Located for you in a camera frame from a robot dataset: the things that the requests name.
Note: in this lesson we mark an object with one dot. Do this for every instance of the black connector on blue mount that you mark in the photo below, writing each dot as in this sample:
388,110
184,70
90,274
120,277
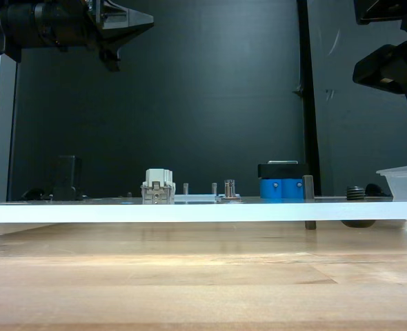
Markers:
283,182

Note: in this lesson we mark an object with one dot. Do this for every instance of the beige connector housing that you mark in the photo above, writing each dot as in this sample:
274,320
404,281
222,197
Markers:
157,186

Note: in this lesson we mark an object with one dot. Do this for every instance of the black threaded screw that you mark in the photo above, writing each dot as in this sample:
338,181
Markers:
355,193

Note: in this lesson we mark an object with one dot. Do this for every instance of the black wall beam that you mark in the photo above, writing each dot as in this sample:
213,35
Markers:
307,69

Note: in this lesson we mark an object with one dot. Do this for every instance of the small metal coaxial connector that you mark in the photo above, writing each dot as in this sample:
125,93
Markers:
230,189

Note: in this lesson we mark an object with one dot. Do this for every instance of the metal block with upright pins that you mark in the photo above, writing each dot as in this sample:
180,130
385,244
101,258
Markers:
195,199

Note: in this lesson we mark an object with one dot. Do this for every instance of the white board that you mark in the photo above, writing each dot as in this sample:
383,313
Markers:
203,213

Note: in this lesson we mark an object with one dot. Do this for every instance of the black socket connector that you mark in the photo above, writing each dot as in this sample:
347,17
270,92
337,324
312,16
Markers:
67,176

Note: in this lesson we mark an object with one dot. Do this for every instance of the grey metal post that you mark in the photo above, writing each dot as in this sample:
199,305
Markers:
308,188

